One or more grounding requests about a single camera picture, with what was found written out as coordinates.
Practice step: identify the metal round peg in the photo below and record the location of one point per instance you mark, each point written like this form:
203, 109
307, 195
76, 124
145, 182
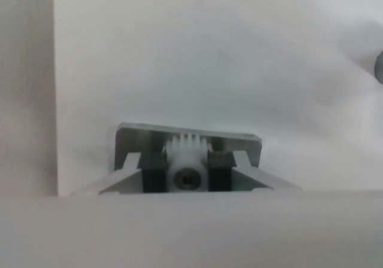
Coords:
380, 67

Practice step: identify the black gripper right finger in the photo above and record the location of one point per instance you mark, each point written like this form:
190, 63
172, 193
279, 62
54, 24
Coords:
221, 172

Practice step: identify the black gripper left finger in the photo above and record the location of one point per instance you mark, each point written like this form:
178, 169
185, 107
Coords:
152, 172

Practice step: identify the white small gear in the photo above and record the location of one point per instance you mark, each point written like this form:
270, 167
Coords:
185, 160

